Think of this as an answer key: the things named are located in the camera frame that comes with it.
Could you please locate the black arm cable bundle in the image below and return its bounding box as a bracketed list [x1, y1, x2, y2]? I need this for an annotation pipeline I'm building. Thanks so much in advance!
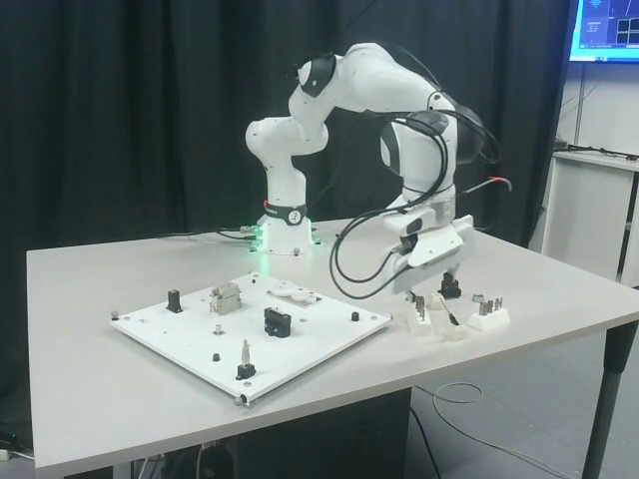
[383, 43, 503, 201]

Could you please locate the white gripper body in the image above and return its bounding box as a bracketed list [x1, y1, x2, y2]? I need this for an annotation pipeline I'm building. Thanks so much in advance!
[391, 215, 475, 296]

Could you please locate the black table leg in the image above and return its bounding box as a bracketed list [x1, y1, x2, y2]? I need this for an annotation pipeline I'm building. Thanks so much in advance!
[584, 318, 634, 479]

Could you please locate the black looped cable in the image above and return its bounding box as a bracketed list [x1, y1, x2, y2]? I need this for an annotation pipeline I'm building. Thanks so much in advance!
[328, 202, 418, 300]

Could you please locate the black USB socket block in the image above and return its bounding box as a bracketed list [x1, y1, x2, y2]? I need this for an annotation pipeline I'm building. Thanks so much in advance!
[263, 306, 294, 338]

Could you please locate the black box under table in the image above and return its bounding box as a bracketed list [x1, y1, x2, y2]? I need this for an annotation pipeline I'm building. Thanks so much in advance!
[130, 387, 411, 479]

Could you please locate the white cabinet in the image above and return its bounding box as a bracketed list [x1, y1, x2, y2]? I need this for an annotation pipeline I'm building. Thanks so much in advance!
[541, 148, 639, 289]

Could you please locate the wide white peg holder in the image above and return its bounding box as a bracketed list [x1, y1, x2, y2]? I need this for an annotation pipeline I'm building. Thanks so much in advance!
[466, 300, 511, 331]

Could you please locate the thin grey floor cable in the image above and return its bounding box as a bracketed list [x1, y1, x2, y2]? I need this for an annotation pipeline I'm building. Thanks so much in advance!
[429, 381, 593, 479]

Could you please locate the blue screen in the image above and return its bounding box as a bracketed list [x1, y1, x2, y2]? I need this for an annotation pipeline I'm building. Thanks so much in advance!
[568, 0, 639, 64]

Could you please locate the metal D-SUB plug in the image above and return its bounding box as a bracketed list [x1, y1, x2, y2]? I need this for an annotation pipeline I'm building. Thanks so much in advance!
[208, 282, 244, 316]

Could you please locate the white task board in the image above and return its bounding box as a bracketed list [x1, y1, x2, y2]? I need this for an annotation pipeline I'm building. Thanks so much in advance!
[109, 271, 394, 408]

